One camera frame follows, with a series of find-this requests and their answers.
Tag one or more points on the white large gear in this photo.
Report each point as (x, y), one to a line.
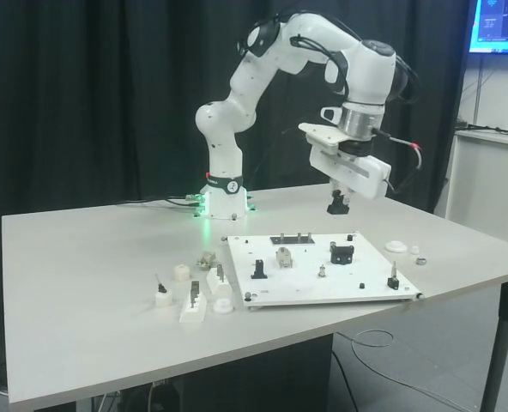
(395, 246)

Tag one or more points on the blue screen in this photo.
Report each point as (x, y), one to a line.
(498, 26)

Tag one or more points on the metal round peg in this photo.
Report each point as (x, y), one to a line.
(330, 246)

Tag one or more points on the black table leg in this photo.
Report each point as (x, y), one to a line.
(500, 343)

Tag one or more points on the white small gear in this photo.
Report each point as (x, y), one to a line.
(415, 250)

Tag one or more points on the white round peg holder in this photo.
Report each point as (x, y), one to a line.
(217, 286)

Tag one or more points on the black curtain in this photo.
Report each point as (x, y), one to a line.
(86, 107)

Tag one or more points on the metal BNC plug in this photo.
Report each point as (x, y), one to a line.
(322, 271)

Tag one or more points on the black equipment box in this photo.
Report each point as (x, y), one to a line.
(237, 373)

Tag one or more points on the white task board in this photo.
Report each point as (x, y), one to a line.
(297, 287)

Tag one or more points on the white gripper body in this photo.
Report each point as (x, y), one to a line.
(357, 176)

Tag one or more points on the white square peg holder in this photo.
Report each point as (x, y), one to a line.
(192, 315)

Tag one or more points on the metal bolt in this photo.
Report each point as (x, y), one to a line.
(421, 260)

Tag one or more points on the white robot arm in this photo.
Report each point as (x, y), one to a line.
(254, 77)

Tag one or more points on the black USB plug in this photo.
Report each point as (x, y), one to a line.
(258, 269)

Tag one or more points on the white cabinet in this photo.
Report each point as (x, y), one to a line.
(485, 180)

